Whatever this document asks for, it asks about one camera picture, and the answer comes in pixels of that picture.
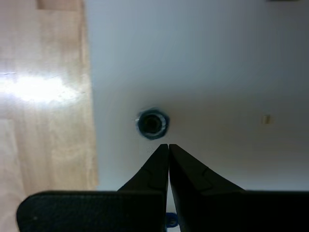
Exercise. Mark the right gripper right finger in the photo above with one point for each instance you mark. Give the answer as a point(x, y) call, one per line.
point(241, 212)

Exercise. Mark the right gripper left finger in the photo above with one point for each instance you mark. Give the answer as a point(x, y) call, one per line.
point(96, 212)

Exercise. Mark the steel nut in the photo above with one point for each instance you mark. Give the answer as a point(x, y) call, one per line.
point(164, 123)

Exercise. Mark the blue socket block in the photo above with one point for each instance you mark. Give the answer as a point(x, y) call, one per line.
point(172, 217)

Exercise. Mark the white task board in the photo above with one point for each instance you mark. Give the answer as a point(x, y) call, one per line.
point(205, 72)

